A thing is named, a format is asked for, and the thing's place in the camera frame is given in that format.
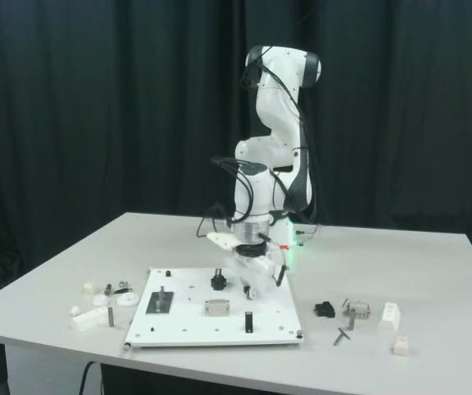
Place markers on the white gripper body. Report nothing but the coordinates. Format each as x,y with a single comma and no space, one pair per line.
254,271

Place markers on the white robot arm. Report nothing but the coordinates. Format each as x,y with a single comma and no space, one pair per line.
275,123

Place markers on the black round connector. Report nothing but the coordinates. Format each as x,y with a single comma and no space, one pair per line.
218,281

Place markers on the flat white wrist plate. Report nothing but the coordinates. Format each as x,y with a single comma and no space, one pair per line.
221,240

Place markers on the white task board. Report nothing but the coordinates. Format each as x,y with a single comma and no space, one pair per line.
203,329

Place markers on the black D-SUB plug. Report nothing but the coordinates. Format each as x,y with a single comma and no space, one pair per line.
324,309

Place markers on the small metal peg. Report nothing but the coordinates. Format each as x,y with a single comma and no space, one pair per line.
338,337
351,322

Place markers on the grey waterproof plug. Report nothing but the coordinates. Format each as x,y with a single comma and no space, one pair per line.
355,310

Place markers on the white large gear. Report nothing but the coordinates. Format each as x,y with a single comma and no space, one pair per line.
128,301

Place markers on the black USB plug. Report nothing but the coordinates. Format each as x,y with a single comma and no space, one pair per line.
121,290

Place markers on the metal square peg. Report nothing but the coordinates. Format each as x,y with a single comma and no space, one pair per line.
110,317

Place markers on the metal round peg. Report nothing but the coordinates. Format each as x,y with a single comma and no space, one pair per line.
107,289

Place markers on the tall white plug holder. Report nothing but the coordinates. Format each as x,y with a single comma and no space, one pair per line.
389,317

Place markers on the white medium gear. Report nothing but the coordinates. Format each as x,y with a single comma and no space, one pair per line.
100,300

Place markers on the white square peg holder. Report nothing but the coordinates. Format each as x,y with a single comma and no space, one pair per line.
90,288

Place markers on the long white peg holder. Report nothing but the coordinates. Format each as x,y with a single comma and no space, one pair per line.
88,321

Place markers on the small white plug holder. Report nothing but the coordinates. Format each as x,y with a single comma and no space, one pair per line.
401,346

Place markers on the white small gear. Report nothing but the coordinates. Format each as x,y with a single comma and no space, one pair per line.
74,311

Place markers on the black curtain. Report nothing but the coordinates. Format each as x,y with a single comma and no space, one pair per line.
96,103

